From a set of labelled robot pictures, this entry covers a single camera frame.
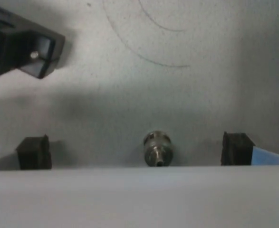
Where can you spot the metal BNC plug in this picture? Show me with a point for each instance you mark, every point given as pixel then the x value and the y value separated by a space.
pixel 157 147

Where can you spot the black D-SUB plug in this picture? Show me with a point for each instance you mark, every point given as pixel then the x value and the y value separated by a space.
pixel 15 45

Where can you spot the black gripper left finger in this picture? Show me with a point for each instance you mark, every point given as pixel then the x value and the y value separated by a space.
pixel 34 154

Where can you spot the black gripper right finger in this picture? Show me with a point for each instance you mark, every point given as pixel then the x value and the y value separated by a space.
pixel 236 149

